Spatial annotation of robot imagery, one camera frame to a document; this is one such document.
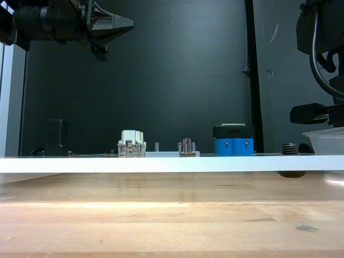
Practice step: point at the blue and black connector mount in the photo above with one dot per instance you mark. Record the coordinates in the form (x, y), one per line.
(233, 145)

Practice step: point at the black aluminium frame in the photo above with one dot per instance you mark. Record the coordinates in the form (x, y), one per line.
(255, 107)

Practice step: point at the clear plastic tub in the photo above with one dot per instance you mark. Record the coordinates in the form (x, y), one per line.
(328, 142)

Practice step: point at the black M12 threaded stud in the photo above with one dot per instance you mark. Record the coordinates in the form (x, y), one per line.
(289, 149)

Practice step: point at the white plastic board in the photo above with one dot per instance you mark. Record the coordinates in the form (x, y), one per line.
(161, 164)

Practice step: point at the grey multi-pin connector housing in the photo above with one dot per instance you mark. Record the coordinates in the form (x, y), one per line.
(131, 145)

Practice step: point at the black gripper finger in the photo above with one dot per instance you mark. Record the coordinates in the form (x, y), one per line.
(107, 21)
(107, 35)

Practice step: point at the black rubber board foot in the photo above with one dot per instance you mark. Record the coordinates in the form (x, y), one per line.
(291, 174)

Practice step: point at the small black clamp socket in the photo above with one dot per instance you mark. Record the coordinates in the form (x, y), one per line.
(55, 134)

